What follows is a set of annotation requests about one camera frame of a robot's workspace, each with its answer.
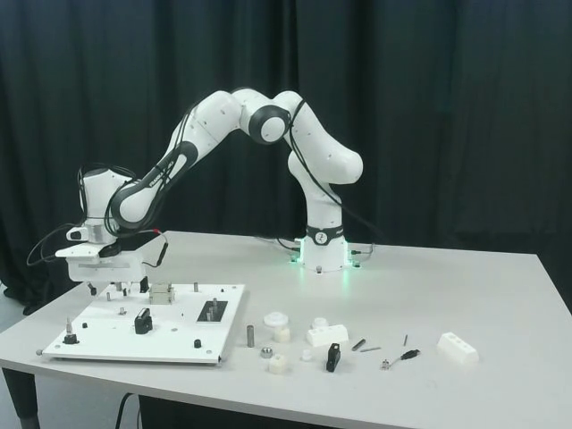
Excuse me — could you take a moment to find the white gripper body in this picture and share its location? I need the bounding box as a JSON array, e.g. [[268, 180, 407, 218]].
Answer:
[[66, 248, 150, 285]]

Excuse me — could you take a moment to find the white sloped peg holder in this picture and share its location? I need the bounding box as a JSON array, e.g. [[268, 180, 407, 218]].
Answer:
[[305, 323, 350, 348]]

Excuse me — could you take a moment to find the flat white mounting plate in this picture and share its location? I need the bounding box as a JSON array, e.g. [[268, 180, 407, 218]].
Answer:
[[55, 243, 100, 261]]

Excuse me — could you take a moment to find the thin black rod red tag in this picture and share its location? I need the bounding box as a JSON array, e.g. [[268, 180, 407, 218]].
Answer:
[[149, 227, 171, 269]]

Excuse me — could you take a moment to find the white task board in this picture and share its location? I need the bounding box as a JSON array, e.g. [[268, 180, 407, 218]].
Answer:
[[38, 283, 248, 366]]

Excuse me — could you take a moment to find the black table leg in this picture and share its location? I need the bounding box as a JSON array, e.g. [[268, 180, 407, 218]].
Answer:
[[1, 368, 35, 429]]

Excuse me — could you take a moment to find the black control box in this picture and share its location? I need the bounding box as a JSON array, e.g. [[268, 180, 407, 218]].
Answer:
[[139, 394, 323, 429]]

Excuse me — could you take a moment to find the black D-SUB plug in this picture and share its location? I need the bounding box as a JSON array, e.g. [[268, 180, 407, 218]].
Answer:
[[325, 342, 343, 374]]

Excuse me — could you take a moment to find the white three-hole holder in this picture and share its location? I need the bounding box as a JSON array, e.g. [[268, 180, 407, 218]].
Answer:
[[436, 331, 482, 364]]

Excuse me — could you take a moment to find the black curtain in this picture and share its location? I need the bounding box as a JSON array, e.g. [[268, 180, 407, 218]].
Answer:
[[0, 0, 572, 314]]

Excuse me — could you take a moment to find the black floor cable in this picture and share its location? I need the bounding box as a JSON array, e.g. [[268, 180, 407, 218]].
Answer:
[[116, 391, 140, 429]]

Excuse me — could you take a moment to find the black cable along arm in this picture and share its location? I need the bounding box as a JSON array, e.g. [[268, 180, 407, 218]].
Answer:
[[26, 100, 358, 269]]

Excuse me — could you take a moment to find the small plug with short cable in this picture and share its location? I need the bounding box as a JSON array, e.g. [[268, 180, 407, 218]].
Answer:
[[378, 349, 423, 373]]

